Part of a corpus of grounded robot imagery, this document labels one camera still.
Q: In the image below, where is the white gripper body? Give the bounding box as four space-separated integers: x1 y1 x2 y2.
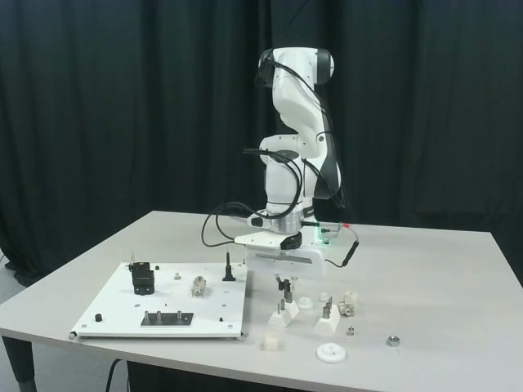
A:
244 249 327 283

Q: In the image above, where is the white square peg holder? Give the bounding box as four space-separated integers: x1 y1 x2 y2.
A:
267 303 301 328

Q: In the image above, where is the white round peg holder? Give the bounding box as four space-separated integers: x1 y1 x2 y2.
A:
314 308 341 333

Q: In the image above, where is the small white cube holder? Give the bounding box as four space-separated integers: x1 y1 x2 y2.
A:
261 332 284 353

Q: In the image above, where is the white plug holder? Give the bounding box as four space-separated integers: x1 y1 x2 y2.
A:
337 290 363 318

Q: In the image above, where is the white large gear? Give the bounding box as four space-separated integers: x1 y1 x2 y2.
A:
315 344 346 363

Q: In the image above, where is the white task board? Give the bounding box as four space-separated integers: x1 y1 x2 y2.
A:
69 261 249 341

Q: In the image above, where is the black D-SUB plug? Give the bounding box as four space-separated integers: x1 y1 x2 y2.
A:
131 261 158 296

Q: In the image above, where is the black curtain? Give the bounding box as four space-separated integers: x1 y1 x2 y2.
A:
0 0 523 287

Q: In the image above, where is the dark table leg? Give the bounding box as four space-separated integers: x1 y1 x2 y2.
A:
1 335 34 392

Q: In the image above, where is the thin black rod on wire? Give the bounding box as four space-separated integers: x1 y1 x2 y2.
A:
324 222 361 269

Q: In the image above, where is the black looped gripper cable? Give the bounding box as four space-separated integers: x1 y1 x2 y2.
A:
200 202 262 248

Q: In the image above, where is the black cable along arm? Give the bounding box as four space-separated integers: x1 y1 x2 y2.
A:
253 52 346 210

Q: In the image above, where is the black floor cable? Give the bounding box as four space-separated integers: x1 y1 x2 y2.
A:
106 358 125 392

